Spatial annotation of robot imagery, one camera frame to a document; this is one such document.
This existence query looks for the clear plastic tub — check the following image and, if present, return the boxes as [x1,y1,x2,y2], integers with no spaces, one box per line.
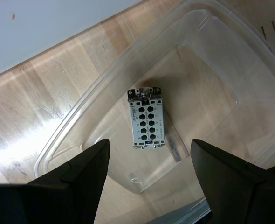
[34,0,275,224]

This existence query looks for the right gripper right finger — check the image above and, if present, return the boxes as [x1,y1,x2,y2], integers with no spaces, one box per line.
[190,139,275,224]

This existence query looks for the grey HAN10-E connector insert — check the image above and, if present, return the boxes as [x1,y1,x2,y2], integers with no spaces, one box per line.
[127,87,164,149]

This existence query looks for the white plastic board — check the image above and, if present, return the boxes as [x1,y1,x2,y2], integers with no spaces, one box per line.
[0,0,144,80]

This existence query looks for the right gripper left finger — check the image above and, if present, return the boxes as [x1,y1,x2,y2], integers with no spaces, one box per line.
[0,139,111,224]

